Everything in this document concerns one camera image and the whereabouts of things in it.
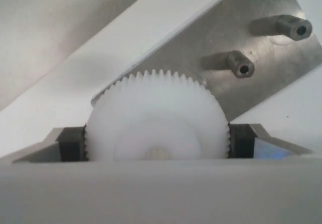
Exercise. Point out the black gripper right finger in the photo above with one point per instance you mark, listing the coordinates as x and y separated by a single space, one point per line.
241 143

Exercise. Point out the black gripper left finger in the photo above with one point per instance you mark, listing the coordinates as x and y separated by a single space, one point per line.
71 144

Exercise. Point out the white large gear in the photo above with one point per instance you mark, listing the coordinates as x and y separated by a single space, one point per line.
156 113

